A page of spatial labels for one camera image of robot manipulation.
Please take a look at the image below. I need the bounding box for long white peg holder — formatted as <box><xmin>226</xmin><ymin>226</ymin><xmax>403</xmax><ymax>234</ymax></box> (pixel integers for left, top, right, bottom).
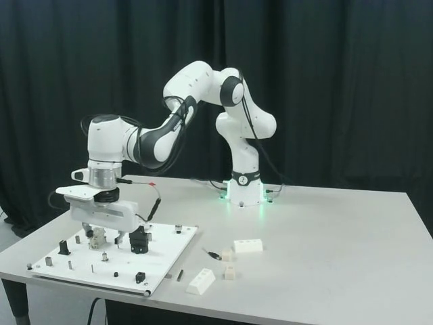
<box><xmin>185</xmin><ymin>267</ymin><xmax>218</xmax><ymax>295</ymax></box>
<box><xmin>233</xmin><ymin>238</ymin><xmax>265</xmax><ymax>255</ymax></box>

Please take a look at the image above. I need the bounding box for beige connector block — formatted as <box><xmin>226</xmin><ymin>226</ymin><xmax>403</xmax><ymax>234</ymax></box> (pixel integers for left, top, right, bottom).
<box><xmin>88</xmin><ymin>227</ymin><xmax>109</xmax><ymax>252</ymax></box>

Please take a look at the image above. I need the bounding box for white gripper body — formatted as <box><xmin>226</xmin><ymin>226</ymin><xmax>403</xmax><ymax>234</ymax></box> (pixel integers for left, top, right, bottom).
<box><xmin>68</xmin><ymin>198</ymin><xmax>141</xmax><ymax>234</ymax></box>

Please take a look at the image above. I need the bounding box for dark table leg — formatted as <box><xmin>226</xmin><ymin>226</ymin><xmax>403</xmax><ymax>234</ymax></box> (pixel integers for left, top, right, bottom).
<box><xmin>1</xmin><ymin>278</ymin><xmax>30</xmax><ymax>325</ymax></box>

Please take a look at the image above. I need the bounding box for black D-SUB plug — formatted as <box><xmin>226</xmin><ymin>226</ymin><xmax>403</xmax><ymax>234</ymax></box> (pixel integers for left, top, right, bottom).
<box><xmin>129</xmin><ymin>227</ymin><xmax>150</xmax><ymax>255</ymax></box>

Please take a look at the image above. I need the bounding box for black curtain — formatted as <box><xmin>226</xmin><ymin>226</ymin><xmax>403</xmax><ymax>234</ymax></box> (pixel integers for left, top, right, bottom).
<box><xmin>0</xmin><ymin>0</ymin><xmax>433</xmax><ymax>238</ymax></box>

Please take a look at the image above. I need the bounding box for white task board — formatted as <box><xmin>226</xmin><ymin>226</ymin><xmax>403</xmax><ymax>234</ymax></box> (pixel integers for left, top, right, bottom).
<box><xmin>26</xmin><ymin>222</ymin><xmax>201</xmax><ymax>299</ymax></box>

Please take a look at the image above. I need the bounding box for black base cable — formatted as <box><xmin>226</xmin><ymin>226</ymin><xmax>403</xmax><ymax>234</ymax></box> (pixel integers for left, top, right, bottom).
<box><xmin>265</xmin><ymin>183</ymin><xmax>287</xmax><ymax>201</ymax></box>
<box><xmin>207</xmin><ymin>178</ymin><xmax>231</xmax><ymax>191</ymax></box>

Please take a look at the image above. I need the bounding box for black floor cable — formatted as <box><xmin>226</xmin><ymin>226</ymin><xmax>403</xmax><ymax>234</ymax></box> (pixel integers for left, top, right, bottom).
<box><xmin>88</xmin><ymin>297</ymin><xmax>106</xmax><ymax>325</ymax></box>

